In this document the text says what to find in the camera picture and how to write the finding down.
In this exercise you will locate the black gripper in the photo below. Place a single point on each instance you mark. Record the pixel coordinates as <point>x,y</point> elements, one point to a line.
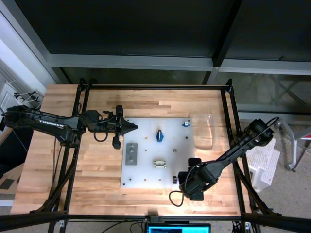
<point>192,182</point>
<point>109,126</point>

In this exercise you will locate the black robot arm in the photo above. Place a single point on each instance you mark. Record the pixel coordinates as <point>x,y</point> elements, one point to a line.
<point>48,121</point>
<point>233,153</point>

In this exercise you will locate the small black connector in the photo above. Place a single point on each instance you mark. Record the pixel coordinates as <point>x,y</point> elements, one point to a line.
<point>175,179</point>

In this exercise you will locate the grey metal holder block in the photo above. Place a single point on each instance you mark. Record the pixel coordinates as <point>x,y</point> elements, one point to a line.
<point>128,155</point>

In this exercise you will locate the blue connector with plug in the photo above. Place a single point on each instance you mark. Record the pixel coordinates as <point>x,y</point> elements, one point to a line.
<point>159,136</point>

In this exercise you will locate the beige connector housing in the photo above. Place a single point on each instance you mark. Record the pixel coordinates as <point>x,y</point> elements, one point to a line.
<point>159,164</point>

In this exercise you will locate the white task board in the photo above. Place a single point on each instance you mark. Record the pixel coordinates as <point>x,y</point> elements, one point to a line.
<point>145,170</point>

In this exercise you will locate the blue laptop screen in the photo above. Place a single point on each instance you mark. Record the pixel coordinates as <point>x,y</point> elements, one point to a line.
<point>177,229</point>

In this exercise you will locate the clear plastic tub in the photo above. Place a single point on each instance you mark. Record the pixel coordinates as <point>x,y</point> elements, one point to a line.
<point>204,131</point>

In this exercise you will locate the small blue holder white insert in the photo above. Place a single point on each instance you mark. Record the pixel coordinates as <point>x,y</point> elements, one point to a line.
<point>185,124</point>

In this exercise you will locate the white power strip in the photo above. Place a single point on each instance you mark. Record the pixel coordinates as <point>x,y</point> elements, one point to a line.
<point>26,98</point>

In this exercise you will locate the grey metal stand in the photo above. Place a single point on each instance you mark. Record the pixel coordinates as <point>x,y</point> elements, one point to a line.
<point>293,153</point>

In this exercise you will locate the cardboard box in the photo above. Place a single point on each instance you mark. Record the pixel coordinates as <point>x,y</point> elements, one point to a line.
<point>14,172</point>

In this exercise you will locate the black camera on frame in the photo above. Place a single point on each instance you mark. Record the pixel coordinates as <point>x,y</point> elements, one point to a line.
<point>153,216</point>

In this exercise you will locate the black table frame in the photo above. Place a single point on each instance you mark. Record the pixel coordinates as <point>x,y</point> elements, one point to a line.
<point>109,216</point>

